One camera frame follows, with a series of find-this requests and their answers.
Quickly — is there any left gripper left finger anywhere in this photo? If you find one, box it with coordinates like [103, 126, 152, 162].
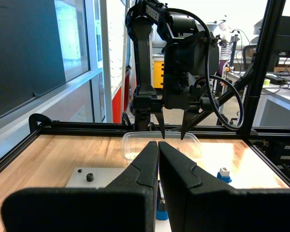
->
[1, 141, 159, 232]

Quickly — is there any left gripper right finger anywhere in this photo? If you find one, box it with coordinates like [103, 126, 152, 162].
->
[159, 141, 290, 232]

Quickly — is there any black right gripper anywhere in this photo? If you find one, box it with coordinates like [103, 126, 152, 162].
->
[132, 31, 220, 140]

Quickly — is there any small blue and white connector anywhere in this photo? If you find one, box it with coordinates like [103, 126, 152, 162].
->
[217, 167, 233, 184]

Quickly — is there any white board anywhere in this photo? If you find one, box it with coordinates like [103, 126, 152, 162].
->
[65, 166, 290, 232]

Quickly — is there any clear plastic tub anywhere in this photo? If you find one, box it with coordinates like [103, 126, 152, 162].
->
[121, 131, 202, 166]

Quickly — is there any yellow drawer cabinet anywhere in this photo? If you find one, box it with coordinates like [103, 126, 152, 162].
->
[153, 60, 165, 89]

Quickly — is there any blue and black D-sub connector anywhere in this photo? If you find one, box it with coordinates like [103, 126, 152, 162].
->
[156, 180, 170, 221]

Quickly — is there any black electronics box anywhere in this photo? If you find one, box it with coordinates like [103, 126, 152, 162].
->
[252, 139, 290, 170]

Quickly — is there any white mesh office chair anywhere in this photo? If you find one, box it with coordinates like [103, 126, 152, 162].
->
[218, 36, 233, 80]

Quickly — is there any white desk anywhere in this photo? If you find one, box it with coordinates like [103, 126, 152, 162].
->
[226, 70, 290, 128]

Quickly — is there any black monitor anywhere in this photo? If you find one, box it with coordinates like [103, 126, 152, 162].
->
[276, 15, 290, 57]

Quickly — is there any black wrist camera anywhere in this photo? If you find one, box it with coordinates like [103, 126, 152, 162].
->
[163, 79, 191, 110]

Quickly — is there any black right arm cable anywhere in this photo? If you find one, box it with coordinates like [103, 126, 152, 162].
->
[166, 8, 245, 131]

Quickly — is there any black metal frame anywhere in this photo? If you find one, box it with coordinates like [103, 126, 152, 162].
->
[0, 0, 290, 189]

